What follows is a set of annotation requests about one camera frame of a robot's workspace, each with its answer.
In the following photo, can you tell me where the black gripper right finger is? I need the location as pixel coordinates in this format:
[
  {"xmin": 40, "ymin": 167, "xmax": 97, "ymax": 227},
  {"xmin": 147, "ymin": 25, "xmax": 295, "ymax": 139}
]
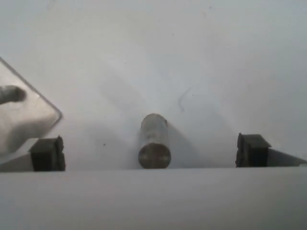
[{"xmin": 236, "ymin": 132, "xmax": 307, "ymax": 168}]

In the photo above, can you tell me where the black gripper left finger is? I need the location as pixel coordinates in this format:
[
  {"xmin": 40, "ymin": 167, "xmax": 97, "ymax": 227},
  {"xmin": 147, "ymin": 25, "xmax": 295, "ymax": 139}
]
[{"xmin": 0, "ymin": 135, "xmax": 66, "ymax": 173}]

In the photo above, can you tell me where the metal round peg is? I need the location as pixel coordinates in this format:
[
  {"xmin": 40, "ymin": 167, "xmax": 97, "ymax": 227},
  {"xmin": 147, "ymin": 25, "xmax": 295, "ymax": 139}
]
[{"xmin": 138, "ymin": 113, "xmax": 172, "ymax": 170}]

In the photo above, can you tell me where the white task board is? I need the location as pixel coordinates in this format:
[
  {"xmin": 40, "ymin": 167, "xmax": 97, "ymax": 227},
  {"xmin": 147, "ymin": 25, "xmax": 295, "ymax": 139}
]
[{"xmin": 0, "ymin": 56, "xmax": 64, "ymax": 164}]

